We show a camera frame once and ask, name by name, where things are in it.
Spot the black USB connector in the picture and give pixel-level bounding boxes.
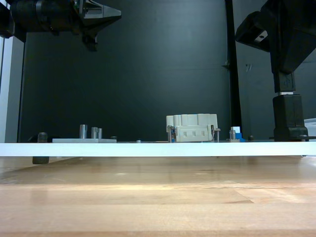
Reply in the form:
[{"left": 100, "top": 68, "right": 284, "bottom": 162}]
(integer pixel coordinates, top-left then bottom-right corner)
[{"left": 273, "top": 70, "right": 297, "bottom": 96}]

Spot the black USB socket housing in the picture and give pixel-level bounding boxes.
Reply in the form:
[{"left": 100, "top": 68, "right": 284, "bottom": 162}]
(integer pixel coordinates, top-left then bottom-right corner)
[{"left": 268, "top": 94, "right": 316, "bottom": 142}]

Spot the small blue white connector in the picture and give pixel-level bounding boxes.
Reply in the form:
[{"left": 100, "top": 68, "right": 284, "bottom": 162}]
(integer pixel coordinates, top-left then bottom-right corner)
[{"left": 233, "top": 125, "right": 244, "bottom": 142}]

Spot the beige multi-pin connector housing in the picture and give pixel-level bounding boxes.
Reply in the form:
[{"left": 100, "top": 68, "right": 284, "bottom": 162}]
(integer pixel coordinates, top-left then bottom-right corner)
[{"left": 165, "top": 113, "right": 222, "bottom": 143}]

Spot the grey metal plate with pegs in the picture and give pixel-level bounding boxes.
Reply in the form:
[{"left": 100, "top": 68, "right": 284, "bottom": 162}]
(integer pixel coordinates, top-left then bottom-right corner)
[{"left": 52, "top": 124, "right": 117, "bottom": 144}]

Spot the black threaded foot screw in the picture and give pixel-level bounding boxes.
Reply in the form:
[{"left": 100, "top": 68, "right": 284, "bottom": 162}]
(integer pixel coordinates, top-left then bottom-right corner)
[{"left": 32, "top": 131, "right": 49, "bottom": 165}]

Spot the white task board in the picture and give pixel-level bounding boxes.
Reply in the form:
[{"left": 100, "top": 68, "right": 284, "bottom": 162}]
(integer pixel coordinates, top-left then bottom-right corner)
[{"left": 0, "top": 141, "right": 316, "bottom": 158}]

